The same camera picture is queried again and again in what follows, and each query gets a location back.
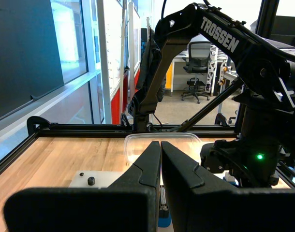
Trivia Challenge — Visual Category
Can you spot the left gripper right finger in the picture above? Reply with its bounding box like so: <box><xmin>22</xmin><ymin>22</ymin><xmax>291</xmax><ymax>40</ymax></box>
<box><xmin>161</xmin><ymin>141</ymin><xmax>295</xmax><ymax>232</ymax></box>

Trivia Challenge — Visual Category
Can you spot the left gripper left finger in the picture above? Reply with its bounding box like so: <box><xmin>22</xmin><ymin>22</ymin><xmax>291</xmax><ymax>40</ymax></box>
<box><xmin>3</xmin><ymin>141</ymin><xmax>162</xmax><ymax>232</ymax></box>

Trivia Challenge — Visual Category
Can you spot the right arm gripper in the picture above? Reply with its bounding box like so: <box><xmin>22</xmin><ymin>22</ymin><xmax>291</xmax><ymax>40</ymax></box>
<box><xmin>228</xmin><ymin>144</ymin><xmax>282</xmax><ymax>188</ymax></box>

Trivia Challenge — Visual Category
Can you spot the white mounting board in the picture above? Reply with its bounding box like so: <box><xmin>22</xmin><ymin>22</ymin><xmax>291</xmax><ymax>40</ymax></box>
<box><xmin>69</xmin><ymin>170</ymin><xmax>238</xmax><ymax>232</ymax></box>

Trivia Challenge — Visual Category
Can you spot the blue D-sub connector block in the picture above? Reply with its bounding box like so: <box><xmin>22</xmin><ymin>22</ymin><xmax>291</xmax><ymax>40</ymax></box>
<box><xmin>158</xmin><ymin>186</ymin><xmax>173</xmax><ymax>228</ymax></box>

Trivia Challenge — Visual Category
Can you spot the clear plastic tub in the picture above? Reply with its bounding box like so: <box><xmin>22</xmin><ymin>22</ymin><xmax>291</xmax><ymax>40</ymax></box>
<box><xmin>123</xmin><ymin>132</ymin><xmax>203</xmax><ymax>163</ymax></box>

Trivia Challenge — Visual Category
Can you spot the white lattice stand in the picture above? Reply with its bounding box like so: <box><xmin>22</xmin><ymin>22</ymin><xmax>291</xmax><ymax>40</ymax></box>
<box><xmin>206</xmin><ymin>43</ymin><xmax>228</xmax><ymax>97</ymax></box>

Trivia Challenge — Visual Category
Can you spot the black office chair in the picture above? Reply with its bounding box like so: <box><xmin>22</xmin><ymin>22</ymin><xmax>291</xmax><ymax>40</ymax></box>
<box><xmin>181</xmin><ymin>41</ymin><xmax>212</xmax><ymax>104</ymax></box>

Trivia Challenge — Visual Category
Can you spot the large black monitor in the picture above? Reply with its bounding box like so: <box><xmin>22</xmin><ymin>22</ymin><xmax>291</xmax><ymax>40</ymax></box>
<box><xmin>270</xmin><ymin>15</ymin><xmax>295</xmax><ymax>44</ymax></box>

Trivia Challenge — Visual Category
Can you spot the dark hanging jacket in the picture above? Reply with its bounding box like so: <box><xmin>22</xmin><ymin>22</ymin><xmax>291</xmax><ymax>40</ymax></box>
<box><xmin>134</xmin><ymin>28</ymin><xmax>167</xmax><ymax>103</ymax></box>

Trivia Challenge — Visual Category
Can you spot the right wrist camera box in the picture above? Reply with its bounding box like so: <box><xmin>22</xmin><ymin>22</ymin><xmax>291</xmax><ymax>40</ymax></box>
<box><xmin>200</xmin><ymin>139</ymin><xmax>236</xmax><ymax>174</ymax></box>

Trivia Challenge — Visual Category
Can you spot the black aluminium frame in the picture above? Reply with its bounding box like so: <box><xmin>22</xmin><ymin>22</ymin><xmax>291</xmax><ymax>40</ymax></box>
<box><xmin>0</xmin><ymin>0</ymin><xmax>295</xmax><ymax>191</ymax></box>

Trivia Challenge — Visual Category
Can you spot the red wall panel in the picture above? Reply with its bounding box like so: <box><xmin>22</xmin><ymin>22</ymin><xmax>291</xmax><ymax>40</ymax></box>
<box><xmin>110</xmin><ymin>70</ymin><xmax>141</xmax><ymax>124</ymax></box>

